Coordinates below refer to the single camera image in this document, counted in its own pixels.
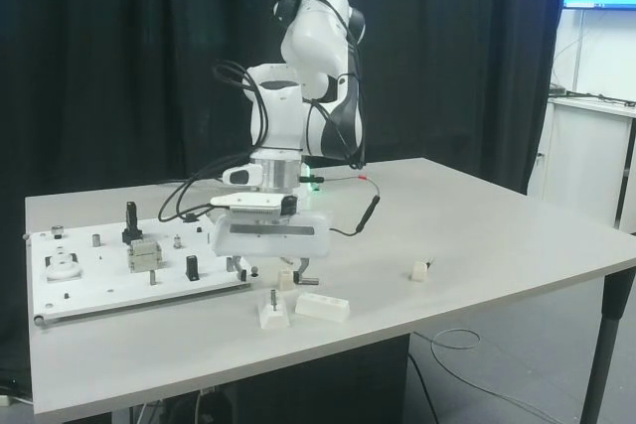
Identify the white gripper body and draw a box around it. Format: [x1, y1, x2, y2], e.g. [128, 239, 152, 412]
[211, 212, 332, 260]

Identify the white wedge-shaped peg holder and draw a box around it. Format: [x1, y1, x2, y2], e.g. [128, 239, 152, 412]
[256, 300, 292, 331]

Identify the white long holder with holes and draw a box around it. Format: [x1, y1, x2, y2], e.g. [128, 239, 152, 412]
[294, 293, 352, 322]

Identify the small white sensor box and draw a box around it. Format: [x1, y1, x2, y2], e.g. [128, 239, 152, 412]
[221, 164, 260, 187]

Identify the white task board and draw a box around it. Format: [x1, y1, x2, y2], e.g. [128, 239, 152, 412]
[24, 200, 253, 330]

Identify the white large gear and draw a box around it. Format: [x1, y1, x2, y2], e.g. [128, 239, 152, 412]
[46, 254, 83, 283]

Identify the black curtain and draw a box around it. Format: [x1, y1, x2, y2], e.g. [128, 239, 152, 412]
[0, 0, 572, 226]

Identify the white cabinet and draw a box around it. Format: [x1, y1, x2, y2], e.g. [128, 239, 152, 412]
[526, 90, 636, 235]

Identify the black table leg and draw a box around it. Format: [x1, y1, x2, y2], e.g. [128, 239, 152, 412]
[579, 272, 629, 424]

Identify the flat white camera plate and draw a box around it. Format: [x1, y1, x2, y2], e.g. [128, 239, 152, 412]
[210, 192, 299, 220]

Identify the thin black rod on wire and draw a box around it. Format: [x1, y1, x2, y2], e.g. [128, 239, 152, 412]
[297, 173, 383, 237]

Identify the black looped cable bundle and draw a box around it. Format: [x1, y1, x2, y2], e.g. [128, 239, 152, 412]
[157, 60, 272, 224]

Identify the grey floor cable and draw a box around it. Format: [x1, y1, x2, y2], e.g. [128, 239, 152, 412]
[410, 327, 597, 409]

